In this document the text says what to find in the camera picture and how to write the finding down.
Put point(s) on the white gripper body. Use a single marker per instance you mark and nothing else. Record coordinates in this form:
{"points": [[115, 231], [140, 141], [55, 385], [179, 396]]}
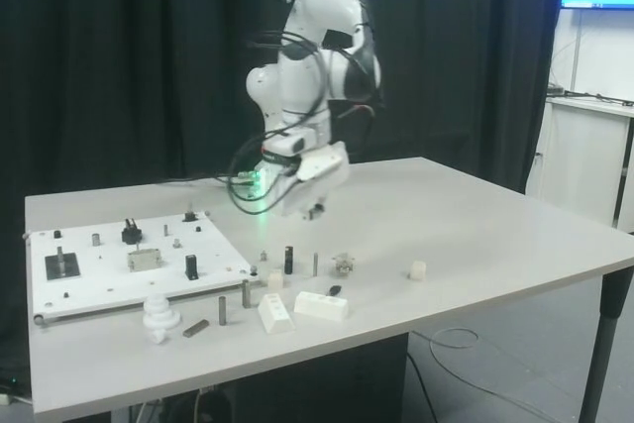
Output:
{"points": [[307, 190]]}

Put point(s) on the grey hex bolt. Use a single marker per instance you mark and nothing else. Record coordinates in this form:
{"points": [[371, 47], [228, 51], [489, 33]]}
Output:
{"points": [[317, 211]]}

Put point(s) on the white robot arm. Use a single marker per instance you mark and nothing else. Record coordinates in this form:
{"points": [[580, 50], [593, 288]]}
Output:
{"points": [[302, 96]]}

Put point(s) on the black cylindrical plug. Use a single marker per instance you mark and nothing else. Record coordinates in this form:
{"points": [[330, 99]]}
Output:
{"points": [[288, 259]]}

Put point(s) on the thin metal peg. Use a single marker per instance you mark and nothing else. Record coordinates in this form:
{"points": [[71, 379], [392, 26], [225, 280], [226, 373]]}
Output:
{"points": [[314, 264]]}

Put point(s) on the metal plug with flange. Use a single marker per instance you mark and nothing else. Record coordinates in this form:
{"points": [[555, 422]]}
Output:
{"points": [[343, 265]]}

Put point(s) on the small black plug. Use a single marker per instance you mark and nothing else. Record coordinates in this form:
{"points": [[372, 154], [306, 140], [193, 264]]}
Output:
{"points": [[335, 289]]}

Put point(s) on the long white holder with holes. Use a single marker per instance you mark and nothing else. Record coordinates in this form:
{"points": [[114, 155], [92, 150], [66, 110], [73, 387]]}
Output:
{"points": [[322, 306]]}

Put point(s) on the metal round peg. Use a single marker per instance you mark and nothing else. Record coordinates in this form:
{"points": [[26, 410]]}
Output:
{"points": [[222, 311], [245, 295]]}

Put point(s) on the white peg holder with holes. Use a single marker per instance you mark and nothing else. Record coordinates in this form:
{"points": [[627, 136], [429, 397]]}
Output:
{"points": [[275, 316]]}

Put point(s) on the small white cube holder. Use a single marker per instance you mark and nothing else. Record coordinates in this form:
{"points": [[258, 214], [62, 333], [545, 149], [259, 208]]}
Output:
{"points": [[417, 270]]}

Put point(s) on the metal square peg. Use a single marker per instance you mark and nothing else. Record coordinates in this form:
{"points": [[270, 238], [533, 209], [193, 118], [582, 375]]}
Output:
{"points": [[195, 328]]}

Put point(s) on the white small gear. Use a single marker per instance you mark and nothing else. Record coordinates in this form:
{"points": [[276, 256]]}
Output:
{"points": [[158, 300]]}

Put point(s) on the white medium gear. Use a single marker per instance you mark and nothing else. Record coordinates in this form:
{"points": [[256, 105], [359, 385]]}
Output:
{"points": [[159, 313]]}

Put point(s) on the white large gear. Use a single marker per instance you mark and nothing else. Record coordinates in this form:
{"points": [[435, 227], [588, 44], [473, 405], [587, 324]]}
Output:
{"points": [[163, 326]]}

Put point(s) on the black curtain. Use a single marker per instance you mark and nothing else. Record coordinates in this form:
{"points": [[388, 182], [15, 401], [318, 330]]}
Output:
{"points": [[124, 71]]}

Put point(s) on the white task board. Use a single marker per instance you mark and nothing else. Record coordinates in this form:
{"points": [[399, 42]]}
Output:
{"points": [[109, 289]]}

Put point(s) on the white cabinet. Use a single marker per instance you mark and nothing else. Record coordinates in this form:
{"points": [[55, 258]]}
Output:
{"points": [[569, 155]]}

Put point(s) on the grey table leg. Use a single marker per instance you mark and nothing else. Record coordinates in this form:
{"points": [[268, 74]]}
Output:
{"points": [[602, 344]]}

